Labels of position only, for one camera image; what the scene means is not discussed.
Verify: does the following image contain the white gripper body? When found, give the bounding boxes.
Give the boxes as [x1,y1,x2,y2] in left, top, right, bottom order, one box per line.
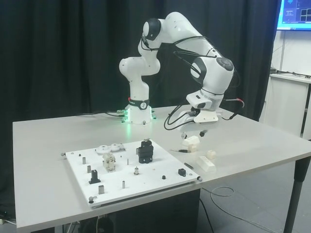
[178,113,211,136]

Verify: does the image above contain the white stacked peg holder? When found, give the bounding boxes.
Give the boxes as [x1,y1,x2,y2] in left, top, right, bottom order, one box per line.
[182,136,201,152]

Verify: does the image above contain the long white peg holder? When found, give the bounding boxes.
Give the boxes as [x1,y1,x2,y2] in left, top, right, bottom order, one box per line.
[196,156,217,172]

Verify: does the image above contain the black D-SUB plug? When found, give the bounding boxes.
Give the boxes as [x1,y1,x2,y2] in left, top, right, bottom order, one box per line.
[135,137,155,165]

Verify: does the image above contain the white task board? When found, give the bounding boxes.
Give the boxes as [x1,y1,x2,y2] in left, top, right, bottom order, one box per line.
[63,140,199,210]

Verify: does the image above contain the beige rectangular connector plug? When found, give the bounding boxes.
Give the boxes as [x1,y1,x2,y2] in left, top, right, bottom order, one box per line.
[102,153,116,173]

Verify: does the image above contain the black box cabinet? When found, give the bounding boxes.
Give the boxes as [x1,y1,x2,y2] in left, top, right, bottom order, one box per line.
[116,188,201,233]

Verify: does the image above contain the white cabinet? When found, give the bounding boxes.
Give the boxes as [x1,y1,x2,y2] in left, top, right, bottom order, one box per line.
[259,70,311,141]

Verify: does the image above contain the black USB plug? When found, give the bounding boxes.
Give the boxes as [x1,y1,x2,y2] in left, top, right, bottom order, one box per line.
[88,170,101,184]

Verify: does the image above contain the dark grey table leg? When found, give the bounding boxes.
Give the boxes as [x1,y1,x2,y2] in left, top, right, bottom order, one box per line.
[284,159,307,233]

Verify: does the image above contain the blue screen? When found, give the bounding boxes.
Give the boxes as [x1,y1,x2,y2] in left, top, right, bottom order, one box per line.
[276,0,311,32]

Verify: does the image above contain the black curtains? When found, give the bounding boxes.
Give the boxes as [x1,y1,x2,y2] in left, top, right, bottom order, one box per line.
[0,0,284,220]

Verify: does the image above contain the white flat mount plate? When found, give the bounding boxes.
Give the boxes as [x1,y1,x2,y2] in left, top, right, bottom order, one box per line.
[193,109,225,124]

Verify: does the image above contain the black looped camera cable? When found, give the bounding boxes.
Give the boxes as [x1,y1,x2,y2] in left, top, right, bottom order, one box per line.
[163,104,195,132]

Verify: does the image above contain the thin black rod on wire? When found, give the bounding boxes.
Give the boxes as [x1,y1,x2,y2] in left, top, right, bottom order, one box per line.
[222,97,245,121]

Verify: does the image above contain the grey floor cable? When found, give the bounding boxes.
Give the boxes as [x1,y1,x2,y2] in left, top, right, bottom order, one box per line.
[203,186,235,220]

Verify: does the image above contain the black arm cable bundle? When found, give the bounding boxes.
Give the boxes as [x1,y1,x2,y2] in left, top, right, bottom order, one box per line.
[139,33,218,64]

